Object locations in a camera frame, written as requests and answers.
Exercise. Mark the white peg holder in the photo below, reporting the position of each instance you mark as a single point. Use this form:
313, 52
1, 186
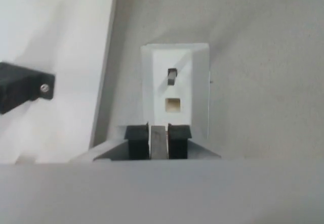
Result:
162, 95

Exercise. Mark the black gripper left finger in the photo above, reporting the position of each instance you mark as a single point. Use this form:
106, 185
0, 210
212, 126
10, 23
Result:
138, 143

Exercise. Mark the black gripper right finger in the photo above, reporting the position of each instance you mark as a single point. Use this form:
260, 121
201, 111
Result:
178, 143

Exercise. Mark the small metal square peg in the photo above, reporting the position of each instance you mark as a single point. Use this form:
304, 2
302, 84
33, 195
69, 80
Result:
172, 78

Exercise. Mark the white task board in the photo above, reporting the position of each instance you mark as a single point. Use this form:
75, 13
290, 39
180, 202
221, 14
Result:
63, 32

